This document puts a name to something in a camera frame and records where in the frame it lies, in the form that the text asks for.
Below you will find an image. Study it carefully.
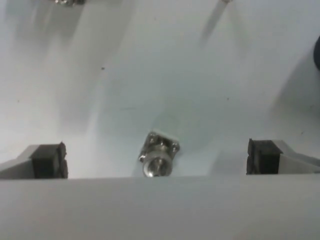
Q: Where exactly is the white task board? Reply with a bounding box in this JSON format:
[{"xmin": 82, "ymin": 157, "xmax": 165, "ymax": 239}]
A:
[{"xmin": 0, "ymin": 0, "xmax": 320, "ymax": 180}]

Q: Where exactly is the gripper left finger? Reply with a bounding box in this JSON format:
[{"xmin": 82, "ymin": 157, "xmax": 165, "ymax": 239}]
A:
[{"xmin": 0, "ymin": 141, "xmax": 69, "ymax": 180}]

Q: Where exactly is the metal BNC plug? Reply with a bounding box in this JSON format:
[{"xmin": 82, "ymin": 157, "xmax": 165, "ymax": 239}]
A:
[{"xmin": 141, "ymin": 156, "xmax": 174, "ymax": 178}]

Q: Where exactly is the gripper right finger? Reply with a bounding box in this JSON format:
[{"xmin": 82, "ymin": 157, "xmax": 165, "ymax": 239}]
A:
[{"xmin": 246, "ymin": 137, "xmax": 320, "ymax": 176}]

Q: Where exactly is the black D-SUB plug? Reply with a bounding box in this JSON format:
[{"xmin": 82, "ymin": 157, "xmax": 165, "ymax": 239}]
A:
[{"xmin": 312, "ymin": 34, "xmax": 320, "ymax": 72}]

